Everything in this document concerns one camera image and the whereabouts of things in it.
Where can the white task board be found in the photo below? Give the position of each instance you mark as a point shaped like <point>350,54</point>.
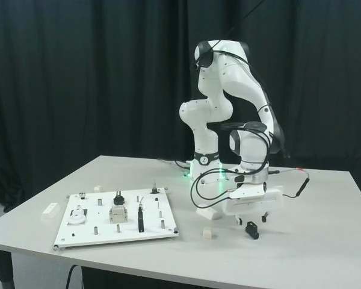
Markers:
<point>87,238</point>

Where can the black curtain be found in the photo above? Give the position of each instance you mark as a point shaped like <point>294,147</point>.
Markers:
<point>78,75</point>

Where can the black D-SUB plug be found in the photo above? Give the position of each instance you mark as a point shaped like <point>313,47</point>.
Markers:
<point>251,230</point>

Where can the long white holder with holes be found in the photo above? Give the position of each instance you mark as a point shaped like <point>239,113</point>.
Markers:
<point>51,210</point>

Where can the small white cube holder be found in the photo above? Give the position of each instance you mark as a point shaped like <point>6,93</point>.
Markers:
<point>207,233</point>

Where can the black USB plug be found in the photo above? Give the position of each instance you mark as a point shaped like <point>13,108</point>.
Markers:
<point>141,219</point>

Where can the black bolt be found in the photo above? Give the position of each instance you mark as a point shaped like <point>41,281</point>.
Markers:
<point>154,190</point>

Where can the metal BNC plug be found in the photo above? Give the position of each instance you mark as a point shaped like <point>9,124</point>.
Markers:
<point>82,196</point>

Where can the grey table leg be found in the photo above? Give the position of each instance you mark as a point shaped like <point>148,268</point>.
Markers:
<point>1,268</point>

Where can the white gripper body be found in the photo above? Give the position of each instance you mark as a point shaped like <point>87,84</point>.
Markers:
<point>258,204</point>

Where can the white large gear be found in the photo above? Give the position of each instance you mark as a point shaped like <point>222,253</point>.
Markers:
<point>77,220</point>

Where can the white wedge holder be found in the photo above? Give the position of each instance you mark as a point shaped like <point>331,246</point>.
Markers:
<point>209,212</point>

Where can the metal round peg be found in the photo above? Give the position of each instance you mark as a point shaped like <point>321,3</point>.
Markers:
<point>118,228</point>
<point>100,202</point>
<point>95,232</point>
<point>162,225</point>

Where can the black cabinet under table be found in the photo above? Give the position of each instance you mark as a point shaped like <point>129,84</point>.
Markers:
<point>132,280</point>

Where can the white medium gear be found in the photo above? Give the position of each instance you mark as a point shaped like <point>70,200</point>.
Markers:
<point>79,211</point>

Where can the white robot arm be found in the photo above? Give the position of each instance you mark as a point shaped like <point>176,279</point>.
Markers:
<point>210,99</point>

